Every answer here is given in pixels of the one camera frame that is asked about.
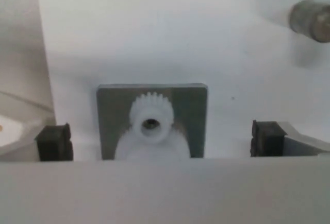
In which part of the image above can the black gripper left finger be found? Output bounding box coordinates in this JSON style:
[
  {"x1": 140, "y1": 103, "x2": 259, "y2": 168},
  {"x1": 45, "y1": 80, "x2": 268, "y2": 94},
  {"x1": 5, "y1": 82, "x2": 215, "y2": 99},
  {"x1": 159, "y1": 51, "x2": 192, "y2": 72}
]
[{"x1": 0, "y1": 123, "x2": 75, "y2": 162}]

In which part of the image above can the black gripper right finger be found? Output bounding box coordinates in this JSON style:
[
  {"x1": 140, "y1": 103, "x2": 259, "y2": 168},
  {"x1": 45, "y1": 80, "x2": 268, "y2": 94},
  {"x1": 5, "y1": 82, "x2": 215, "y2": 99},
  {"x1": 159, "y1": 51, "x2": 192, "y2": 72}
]
[{"x1": 250, "y1": 119, "x2": 330, "y2": 158}]

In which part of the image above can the white small gear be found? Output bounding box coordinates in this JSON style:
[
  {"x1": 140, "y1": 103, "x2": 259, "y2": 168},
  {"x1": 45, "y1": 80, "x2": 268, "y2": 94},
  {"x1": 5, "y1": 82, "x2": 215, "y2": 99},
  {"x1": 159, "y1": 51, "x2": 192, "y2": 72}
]
[{"x1": 129, "y1": 91, "x2": 175, "y2": 146}]

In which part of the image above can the white task board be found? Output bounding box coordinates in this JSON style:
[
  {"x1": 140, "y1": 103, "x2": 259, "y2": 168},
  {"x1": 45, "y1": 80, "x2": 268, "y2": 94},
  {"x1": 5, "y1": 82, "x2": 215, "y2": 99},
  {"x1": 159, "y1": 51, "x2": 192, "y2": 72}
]
[{"x1": 36, "y1": 0, "x2": 330, "y2": 162}]

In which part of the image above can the thick round metal post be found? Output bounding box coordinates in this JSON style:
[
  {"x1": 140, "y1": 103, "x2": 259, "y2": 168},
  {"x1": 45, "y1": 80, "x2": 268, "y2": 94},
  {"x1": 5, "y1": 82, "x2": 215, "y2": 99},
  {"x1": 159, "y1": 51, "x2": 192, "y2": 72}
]
[{"x1": 288, "y1": 0, "x2": 330, "y2": 43}]

